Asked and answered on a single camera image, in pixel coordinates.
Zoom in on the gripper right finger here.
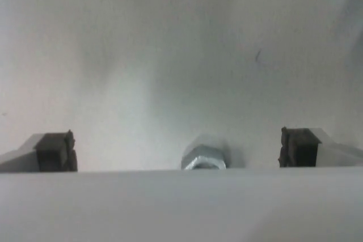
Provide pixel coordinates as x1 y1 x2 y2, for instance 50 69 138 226
278 126 363 168

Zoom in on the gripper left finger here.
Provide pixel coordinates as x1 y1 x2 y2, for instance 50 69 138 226
0 129 78 173

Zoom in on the metal bolt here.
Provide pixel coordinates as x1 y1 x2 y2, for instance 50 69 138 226
180 133 233 171

